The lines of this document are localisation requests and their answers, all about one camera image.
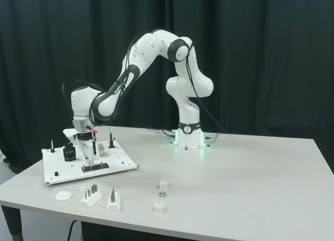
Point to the white round peg holder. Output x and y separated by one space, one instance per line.
113 205

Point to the black curtain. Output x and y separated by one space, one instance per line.
261 55

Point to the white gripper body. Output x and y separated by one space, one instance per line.
84 147

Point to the white small gear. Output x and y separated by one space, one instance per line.
82 188

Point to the thin black rod red tag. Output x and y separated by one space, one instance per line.
94 144

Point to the white large gear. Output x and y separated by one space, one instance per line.
63 195

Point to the metal bolt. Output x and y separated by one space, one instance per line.
161 194

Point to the black BNC plug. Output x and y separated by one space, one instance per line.
111 142

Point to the black D-SUB plug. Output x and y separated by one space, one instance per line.
69 152

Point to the metal round peg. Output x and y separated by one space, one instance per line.
112 194

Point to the metal square peg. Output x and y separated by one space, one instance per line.
94 188

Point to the black table leg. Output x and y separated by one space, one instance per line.
11 222

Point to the white task board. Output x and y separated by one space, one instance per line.
114 160

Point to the small white cube holder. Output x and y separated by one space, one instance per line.
162 183
159 206

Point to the white square peg holder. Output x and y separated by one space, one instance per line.
91 200

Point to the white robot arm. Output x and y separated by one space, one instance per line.
146 58

